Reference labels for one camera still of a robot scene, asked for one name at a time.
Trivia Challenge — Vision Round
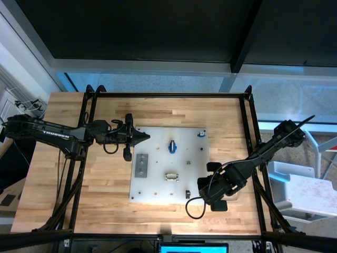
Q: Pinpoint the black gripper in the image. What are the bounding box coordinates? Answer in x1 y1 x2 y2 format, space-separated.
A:
200 162 232 212
115 113 151 162

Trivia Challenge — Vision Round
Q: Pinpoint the white taskboard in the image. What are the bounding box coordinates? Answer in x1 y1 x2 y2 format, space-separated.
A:
128 126 213 205

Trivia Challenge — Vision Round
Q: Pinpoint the clear plastic tub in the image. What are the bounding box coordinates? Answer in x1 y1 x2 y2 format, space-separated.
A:
213 157 244 206

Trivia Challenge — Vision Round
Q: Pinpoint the grey metal peg plate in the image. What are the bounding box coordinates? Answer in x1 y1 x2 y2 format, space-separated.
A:
134 153 149 179

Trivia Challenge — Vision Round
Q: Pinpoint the blue lit screen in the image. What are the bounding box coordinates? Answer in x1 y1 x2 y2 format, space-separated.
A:
157 242 229 253

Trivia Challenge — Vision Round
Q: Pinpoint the grey window ledge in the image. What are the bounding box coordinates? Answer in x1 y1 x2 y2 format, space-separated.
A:
49 58 337 79

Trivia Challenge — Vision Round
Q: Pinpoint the white step platform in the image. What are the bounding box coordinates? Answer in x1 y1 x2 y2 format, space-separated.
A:
273 174 337 225

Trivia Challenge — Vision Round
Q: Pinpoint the white cabinet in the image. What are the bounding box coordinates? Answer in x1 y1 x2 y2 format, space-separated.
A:
0 63 51 124

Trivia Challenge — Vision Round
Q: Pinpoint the black flat pad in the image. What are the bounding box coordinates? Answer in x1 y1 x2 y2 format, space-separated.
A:
1 194 15 207

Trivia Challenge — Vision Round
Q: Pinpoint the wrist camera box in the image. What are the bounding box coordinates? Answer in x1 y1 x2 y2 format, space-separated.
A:
197 177 212 190

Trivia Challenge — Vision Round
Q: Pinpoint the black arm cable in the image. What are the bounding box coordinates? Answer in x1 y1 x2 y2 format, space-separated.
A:
185 168 227 220
102 119 123 154

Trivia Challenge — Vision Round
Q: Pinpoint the black aluminium frame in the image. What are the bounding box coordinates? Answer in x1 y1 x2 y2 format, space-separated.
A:
0 84 337 253

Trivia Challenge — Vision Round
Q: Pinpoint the black low camera mount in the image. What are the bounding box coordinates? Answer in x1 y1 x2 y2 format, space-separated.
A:
160 226 173 244

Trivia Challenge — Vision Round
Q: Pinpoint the white tube frame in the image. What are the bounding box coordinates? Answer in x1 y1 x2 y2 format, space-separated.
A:
302 129 337 180

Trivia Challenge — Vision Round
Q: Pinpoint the black white cable bundle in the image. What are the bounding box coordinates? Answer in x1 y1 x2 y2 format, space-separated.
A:
14 99 47 117

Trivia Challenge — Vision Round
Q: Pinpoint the black vertical window post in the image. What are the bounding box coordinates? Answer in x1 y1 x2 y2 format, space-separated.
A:
230 0 264 74

